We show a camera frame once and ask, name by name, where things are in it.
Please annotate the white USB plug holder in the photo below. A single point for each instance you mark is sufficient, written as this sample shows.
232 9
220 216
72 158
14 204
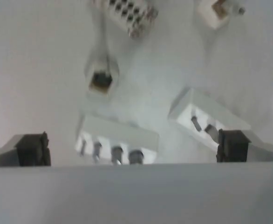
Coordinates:
92 63

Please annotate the white square peg holder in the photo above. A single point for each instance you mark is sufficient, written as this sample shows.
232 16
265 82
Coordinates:
204 102

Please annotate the small metal square peg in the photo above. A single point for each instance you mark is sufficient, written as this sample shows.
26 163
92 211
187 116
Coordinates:
211 131

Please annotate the large metal round peg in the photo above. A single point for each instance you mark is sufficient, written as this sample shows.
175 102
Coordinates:
135 157

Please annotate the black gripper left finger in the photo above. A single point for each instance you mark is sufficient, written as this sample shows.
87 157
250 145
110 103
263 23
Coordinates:
32 149

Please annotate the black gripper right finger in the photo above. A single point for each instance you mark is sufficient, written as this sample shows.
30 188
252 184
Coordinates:
233 147

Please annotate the small metal round peg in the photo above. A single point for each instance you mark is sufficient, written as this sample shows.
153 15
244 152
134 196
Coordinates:
96 151

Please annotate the thin metal round peg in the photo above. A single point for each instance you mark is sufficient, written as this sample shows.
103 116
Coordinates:
82 149

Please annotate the white Ethernet plug holder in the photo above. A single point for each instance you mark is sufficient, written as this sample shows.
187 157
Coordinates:
211 18

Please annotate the thin metal square peg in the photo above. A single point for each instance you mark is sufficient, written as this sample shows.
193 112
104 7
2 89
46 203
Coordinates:
195 123

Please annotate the white round peg holder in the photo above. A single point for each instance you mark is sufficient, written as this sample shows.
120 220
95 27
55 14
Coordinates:
118 130

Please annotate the medium metal round peg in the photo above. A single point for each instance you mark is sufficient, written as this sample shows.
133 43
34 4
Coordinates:
116 155

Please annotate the white waterproof plug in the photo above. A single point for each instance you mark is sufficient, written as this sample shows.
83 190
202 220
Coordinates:
127 14

